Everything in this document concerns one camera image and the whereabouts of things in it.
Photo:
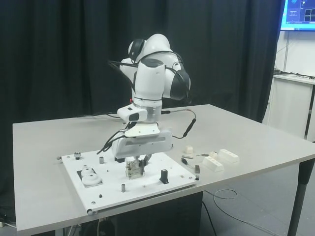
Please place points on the white task board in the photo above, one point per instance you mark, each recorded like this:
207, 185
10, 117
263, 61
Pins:
147, 186

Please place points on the white medium gear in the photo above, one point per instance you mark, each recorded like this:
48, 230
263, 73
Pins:
87, 171

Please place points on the black curtain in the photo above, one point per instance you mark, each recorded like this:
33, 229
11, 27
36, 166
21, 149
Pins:
49, 49

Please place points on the thin metal peg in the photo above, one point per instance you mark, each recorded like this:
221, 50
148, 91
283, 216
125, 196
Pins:
203, 155

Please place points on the long white peg holder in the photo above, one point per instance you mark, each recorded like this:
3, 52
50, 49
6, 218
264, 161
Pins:
229, 156
212, 164

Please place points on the small white holder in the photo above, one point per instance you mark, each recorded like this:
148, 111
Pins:
213, 155
190, 149

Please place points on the white cabinet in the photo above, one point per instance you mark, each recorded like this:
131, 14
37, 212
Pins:
290, 105

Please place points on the metal round peg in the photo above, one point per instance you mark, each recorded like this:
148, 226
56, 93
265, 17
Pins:
101, 160
122, 188

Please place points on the small metal square peg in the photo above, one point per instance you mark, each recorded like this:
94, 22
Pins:
188, 156

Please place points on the dark table leg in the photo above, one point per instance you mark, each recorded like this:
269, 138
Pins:
301, 196

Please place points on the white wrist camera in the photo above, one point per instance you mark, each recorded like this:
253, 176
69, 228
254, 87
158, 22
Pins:
133, 113

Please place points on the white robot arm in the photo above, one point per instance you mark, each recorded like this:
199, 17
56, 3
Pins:
150, 81

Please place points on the large metal square peg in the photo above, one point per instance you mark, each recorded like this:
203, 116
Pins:
197, 169

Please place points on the metal BNC plug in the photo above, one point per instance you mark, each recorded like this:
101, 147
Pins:
77, 155

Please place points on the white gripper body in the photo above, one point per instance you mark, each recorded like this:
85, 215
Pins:
142, 145

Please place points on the blue screen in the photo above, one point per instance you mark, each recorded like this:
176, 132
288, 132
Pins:
299, 14

